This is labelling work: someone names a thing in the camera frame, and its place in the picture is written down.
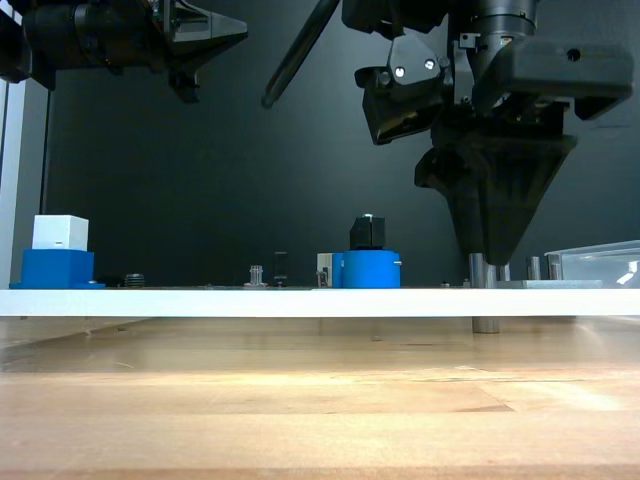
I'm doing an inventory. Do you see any steel 16mm cylinder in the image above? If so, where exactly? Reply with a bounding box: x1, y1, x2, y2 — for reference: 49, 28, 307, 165
468, 252, 502, 335

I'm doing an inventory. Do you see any white taskboard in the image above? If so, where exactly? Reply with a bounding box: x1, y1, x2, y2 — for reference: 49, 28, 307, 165
0, 285, 640, 319

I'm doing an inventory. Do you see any grey metal pin block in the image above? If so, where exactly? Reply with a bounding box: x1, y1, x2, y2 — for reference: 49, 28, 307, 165
494, 278, 605, 290

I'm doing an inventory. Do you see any clear plastic tub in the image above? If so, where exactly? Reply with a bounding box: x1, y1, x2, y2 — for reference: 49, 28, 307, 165
543, 239, 640, 290

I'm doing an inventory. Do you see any beige connector housing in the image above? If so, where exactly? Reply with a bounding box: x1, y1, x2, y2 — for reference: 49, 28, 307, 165
315, 252, 346, 290

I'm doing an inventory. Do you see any small black socket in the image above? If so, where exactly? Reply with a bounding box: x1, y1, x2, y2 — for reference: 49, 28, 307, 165
273, 251, 291, 289

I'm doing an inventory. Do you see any small silver stud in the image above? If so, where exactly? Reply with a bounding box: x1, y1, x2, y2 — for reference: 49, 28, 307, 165
243, 263, 270, 289

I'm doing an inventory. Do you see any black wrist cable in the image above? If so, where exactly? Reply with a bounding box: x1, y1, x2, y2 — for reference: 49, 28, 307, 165
259, 0, 344, 110

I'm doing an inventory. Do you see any D-sub connector on blue mount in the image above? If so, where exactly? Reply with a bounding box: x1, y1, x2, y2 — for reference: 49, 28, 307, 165
341, 213, 403, 290

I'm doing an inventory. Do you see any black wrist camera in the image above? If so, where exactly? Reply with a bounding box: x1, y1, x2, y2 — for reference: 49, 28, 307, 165
353, 34, 450, 147

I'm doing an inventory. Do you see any grey aluminium post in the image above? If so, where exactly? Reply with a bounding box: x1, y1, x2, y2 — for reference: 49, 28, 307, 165
0, 79, 50, 291

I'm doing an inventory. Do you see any blue mount with white block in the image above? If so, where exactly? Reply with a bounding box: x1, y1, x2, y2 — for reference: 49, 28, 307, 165
8, 214, 107, 291

